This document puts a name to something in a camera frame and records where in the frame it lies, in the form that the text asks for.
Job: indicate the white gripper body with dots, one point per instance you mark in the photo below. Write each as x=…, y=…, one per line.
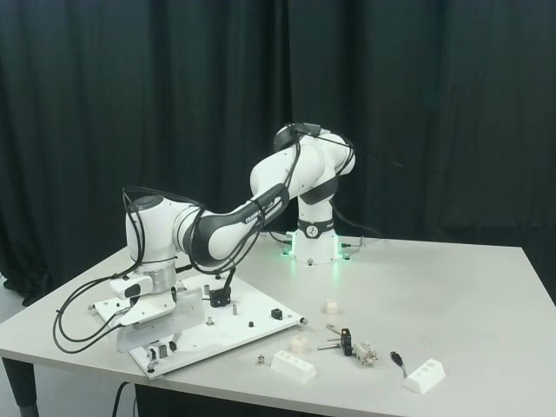
x=187, y=313

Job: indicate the black table leg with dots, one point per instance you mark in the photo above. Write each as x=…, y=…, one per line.
x=17, y=391

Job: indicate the small white holder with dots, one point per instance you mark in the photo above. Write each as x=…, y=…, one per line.
x=299, y=344
x=330, y=306

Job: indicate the white three-hole peg holder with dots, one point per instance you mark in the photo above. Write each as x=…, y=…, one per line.
x=295, y=369

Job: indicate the black curtain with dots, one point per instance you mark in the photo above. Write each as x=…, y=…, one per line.
x=130, y=87

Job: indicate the white two-hole peg holder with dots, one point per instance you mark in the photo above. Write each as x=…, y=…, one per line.
x=423, y=380

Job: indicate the black USB plug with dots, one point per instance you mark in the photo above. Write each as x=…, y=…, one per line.
x=396, y=357

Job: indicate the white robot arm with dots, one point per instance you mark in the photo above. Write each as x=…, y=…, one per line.
x=226, y=221

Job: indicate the beige waterproof plug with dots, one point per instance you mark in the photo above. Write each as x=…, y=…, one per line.
x=364, y=352

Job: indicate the white task board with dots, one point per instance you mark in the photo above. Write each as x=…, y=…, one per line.
x=234, y=339

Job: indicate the black D-SUB plug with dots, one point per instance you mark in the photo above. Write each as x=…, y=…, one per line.
x=346, y=341

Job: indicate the metal square peg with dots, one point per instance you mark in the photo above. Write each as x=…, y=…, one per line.
x=163, y=351

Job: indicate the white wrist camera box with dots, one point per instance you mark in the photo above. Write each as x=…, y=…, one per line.
x=119, y=287

